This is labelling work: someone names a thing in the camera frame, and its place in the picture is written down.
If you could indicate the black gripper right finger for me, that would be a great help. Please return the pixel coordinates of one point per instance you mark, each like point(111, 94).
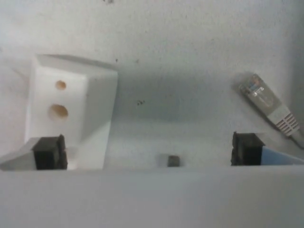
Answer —
point(247, 152)

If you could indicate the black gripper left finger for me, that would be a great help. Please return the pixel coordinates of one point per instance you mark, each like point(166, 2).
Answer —
point(47, 154)

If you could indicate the grey Ethernet plug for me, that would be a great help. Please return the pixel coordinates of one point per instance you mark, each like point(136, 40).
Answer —
point(263, 97)

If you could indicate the white peg holder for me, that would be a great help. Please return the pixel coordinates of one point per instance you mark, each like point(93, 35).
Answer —
point(71, 99)

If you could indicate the small grey square block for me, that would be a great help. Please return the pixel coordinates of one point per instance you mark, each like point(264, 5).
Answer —
point(173, 160)

